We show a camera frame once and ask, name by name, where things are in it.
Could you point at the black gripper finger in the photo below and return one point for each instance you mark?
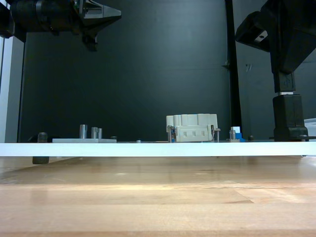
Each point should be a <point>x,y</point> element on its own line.
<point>275,44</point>
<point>98,24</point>
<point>111,12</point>
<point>293,42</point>

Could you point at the black USB connector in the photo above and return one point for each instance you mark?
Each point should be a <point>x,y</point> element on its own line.
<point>286,82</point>

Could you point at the black USB socket housing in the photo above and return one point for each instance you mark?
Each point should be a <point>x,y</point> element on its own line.
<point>288,118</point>

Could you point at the small blue white connector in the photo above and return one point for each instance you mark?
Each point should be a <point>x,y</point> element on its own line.
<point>239,137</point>

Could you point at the beige multi-pin connector housing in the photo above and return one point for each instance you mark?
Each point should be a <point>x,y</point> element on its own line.
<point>192,123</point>

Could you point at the small silver clamp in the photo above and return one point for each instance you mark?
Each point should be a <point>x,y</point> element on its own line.
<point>232,135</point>

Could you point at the grey metal plate with pegs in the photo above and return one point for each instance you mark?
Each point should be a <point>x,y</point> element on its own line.
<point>74,140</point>

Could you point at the black threaded foot screw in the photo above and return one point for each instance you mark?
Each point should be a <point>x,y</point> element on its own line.
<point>42,137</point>

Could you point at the white task board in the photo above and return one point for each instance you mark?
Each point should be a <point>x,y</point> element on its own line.
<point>158,149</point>

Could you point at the blue connector mount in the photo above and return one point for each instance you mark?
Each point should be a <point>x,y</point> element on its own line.
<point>174,138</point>

